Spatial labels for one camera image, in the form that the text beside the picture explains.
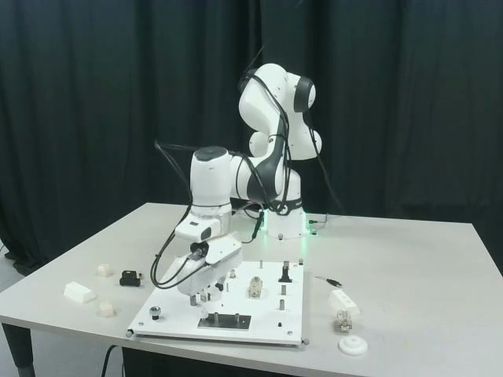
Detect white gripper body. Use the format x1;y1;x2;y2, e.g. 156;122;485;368
175;253;245;298

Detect white large gear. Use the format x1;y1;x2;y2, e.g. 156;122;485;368
338;335;369;354

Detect white task board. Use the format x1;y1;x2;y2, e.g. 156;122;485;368
126;257;308;349

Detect black D-SUB plug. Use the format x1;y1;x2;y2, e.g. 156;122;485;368
119;269;143;287

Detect long white holder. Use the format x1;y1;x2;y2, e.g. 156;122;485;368
63;280;97;304

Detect white holder with three holes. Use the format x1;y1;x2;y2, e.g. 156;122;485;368
328;289;361;316

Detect beige metal plug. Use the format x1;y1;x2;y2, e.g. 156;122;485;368
332;309;355;334

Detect dark table leg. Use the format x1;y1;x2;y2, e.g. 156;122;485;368
1;322;32;377

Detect black curtain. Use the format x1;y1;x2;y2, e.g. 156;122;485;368
0;0;503;276

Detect black camera cable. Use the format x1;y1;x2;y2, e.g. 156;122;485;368
149;139;205;290

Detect black floor cable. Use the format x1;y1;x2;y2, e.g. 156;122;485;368
102;344;121;377

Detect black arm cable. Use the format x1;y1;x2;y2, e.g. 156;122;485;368
239;68;294;209

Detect thin black overhead cable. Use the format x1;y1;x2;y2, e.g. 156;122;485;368
247;35;278;75

